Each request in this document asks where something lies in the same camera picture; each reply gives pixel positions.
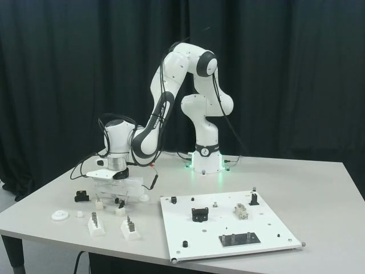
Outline white task board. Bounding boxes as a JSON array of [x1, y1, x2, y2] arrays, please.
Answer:
[[159, 187, 306, 255]]

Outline white round peg holder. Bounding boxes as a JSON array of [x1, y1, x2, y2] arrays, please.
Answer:
[[87, 216, 105, 237]]

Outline white large gear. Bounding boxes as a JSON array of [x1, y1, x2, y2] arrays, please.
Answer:
[[51, 210, 69, 222]]

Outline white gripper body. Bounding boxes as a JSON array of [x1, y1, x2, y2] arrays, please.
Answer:
[[91, 176, 143, 201]]

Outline black looped gripper cable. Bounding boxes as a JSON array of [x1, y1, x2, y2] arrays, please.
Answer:
[[70, 152, 107, 180]]

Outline flat white mounting plate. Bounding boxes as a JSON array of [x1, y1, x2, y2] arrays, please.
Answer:
[[86, 168, 115, 180]]

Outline black cable under table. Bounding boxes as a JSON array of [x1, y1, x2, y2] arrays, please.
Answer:
[[74, 243, 88, 274]]

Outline black D-SUB plug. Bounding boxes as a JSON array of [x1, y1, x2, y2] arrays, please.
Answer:
[[74, 190, 90, 203]]

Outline thin black rod with wire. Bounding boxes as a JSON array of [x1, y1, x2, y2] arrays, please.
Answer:
[[141, 163, 159, 190]]

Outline white square peg holder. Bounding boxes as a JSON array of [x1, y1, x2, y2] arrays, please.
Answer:
[[120, 221, 141, 240]]

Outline black box under table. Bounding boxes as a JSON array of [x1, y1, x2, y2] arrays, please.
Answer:
[[88, 244, 200, 274]]

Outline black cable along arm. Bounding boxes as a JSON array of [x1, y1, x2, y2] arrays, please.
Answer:
[[153, 51, 173, 123]]

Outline dark table leg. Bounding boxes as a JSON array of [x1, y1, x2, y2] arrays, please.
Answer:
[[1, 234, 26, 274]]

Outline black curtain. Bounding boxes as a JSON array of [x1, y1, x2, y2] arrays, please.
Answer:
[[0, 0, 365, 200]]

